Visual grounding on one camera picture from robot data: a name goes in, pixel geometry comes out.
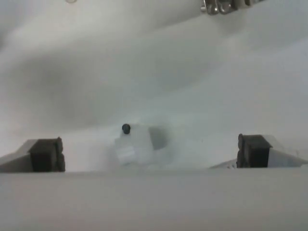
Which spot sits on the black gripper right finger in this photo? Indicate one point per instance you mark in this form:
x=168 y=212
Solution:
x=252 y=154

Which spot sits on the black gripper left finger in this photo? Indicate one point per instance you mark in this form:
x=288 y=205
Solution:
x=45 y=156

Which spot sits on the white small gear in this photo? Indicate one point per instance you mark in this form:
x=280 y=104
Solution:
x=139 y=149

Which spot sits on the white task board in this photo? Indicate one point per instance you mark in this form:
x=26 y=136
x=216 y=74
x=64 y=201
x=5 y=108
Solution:
x=192 y=96

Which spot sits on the beige waterproof plug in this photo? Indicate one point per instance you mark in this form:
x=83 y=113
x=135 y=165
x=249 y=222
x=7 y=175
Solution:
x=228 y=6

